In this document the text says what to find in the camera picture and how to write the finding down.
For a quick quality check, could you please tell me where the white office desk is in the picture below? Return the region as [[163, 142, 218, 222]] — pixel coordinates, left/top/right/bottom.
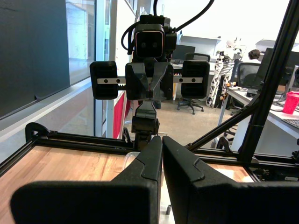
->
[[217, 85, 299, 157]]

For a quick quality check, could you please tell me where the black camera cable loop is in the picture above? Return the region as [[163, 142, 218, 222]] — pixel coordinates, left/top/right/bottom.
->
[[121, 23, 137, 56]]

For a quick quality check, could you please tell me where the black aluminium frame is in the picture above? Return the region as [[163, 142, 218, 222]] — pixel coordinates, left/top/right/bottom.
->
[[0, 0, 299, 185]]

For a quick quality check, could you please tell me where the clear plastic tub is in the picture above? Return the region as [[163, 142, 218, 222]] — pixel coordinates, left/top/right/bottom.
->
[[123, 151, 142, 175]]

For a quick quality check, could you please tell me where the red partition panel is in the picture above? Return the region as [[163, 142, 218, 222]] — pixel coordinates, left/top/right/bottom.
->
[[113, 90, 128, 140]]

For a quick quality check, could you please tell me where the white taskboard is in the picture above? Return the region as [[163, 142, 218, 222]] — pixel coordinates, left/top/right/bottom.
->
[[159, 171, 175, 224]]

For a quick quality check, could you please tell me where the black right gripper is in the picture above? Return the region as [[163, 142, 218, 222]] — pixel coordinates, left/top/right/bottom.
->
[[90, 58, 210, 101]]

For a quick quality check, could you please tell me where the black keyboard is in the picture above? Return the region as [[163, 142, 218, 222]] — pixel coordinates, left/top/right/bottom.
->
[[280, 118, 299, 129]]

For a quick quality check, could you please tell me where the person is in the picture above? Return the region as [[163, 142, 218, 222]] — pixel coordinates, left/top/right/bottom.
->
[[247, 49, 262, 64]]

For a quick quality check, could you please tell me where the black computer monitor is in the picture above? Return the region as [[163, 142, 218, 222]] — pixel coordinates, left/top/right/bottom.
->
[[260, 48, 299, 87], [172, 44, 196, 62]]

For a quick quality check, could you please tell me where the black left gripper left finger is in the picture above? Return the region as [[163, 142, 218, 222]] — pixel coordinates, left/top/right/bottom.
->
[[10, 136, 163, 224]]

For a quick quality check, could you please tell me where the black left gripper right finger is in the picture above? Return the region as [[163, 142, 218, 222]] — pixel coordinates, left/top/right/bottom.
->
[[163, 136, 299, 224]]

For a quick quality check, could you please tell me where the red plastic container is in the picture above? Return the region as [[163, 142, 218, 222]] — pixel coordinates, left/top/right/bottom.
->
[[282, 91, 299, 115]]

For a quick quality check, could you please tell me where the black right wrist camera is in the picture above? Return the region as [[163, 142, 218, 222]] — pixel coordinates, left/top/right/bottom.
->
[[134, 24, 166, 59]]

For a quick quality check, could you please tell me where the black mesh office chair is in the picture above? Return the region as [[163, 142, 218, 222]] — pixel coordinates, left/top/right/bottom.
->
[[237, 62, 263, 89]]

